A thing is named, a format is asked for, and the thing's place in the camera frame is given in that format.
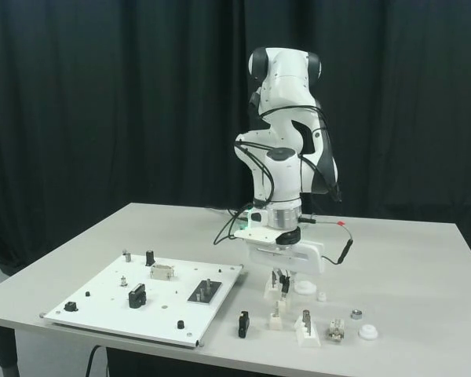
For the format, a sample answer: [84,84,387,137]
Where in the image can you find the white task board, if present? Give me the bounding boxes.
[38,250,245,349]

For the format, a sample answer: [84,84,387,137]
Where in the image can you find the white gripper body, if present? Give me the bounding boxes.
[245,240,326,276]

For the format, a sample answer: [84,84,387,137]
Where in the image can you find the white large gear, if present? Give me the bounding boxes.
[294,280,317,296]

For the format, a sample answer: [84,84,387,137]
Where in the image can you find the black looping arm cable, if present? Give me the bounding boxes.
[213,141,278,247]

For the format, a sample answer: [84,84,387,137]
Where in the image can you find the black table leg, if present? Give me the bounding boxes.
[0,324,17,377]

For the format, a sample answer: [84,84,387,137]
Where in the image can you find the black curtain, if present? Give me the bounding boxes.
[0,0,471,276]

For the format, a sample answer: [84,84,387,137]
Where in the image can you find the white stepped peg holder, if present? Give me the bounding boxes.
[293,312,323,349]

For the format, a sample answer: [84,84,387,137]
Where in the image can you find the black cable under table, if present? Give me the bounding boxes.
[86,344,110,377]

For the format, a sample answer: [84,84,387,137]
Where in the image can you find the black D-SUB plug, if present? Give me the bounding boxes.
[237,309,252,339]

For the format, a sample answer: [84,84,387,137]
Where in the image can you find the grey metal plug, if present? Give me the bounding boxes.
[327,318,345,338]

